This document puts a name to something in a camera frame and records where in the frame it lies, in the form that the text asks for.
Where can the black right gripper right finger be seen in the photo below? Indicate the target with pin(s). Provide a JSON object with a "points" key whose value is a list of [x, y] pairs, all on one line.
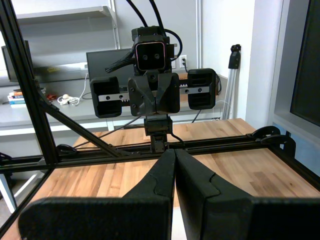
{"points": [[225, 217]]}

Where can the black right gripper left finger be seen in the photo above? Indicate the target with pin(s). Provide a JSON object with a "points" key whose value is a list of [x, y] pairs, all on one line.
{"points": [[125, 217]]}

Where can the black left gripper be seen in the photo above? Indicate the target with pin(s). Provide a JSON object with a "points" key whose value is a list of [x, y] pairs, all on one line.
{"points": [[105, 97]]}

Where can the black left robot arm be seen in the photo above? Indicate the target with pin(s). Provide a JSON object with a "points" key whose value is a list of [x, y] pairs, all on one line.
{"points": [[157, 125]]}

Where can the dark monitor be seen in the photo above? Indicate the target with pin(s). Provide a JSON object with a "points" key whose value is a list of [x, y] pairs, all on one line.
{"points": [[7, 62], [100, 65]]}

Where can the gray desk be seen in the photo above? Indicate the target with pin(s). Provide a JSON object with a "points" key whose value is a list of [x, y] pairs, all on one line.
{"points": [[75, 112]]}

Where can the small orange item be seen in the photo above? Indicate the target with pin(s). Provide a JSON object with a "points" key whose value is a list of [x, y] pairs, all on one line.
{"points": [[51, 96]]}

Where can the small book stack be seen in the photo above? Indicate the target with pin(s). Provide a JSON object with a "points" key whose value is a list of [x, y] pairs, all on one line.
{"points": [[16, 98]]}

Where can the dark glass panel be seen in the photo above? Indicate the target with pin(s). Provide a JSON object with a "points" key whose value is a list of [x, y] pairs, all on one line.
{"points": [[307, 62]]}

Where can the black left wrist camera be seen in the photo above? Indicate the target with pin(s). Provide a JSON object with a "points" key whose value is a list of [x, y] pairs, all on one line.
{"points": [[150, 56]]}

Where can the white wall outlet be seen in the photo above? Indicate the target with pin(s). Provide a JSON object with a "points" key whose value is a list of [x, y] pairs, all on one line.
{"points": [[183, 61]]}

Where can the aluminium post with bracket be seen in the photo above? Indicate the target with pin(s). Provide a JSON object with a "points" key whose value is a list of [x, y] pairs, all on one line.
{"points": [[231, 87]]}

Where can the white wall shelf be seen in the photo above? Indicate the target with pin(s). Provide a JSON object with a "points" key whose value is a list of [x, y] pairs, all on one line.
{"points": [[62, 13]]}

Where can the black metal frame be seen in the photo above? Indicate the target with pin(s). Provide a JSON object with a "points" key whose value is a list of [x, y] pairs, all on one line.
{"points": [[27, 75]]}

